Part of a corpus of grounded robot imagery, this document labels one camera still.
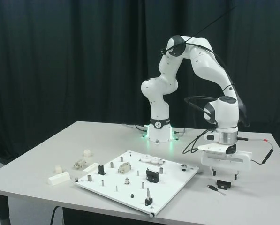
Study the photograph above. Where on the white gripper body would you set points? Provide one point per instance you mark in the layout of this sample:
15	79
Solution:
226	161

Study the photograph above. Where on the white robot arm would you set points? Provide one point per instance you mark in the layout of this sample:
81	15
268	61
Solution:
200	65

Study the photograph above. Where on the black block plug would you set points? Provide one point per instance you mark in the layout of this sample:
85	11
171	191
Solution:
223	184

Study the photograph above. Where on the metal round peg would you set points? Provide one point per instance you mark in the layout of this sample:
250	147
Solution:
102	182
161	169
121	159
143	185
111	165

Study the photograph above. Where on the white small gear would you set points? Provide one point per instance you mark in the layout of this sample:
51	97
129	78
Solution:
161	162

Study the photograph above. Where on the white medium gear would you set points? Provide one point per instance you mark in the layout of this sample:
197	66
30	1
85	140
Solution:
155	160

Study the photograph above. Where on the black D-SUB plug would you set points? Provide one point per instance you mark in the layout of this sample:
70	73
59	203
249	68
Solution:
152	176

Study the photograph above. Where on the white large gear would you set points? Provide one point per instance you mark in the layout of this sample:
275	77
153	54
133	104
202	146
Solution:
145	158

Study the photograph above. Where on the white task board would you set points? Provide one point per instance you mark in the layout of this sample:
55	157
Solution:
130	180

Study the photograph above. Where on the metal BNC plug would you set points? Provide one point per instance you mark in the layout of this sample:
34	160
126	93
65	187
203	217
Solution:
126	181

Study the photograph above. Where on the black upright USB plug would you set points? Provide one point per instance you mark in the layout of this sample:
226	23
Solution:
101	169

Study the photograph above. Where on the long white holder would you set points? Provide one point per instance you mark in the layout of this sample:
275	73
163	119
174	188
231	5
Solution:
58	179
91	167

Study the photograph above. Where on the metal square peg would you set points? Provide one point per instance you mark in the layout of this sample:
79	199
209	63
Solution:
89	178

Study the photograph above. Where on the small white holder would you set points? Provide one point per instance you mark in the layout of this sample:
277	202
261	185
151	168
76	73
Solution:
87	153
58	169

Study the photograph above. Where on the beige metal connector part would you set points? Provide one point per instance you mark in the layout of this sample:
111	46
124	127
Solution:
79	164

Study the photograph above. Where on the black curtain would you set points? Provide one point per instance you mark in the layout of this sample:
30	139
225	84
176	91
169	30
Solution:
60	58

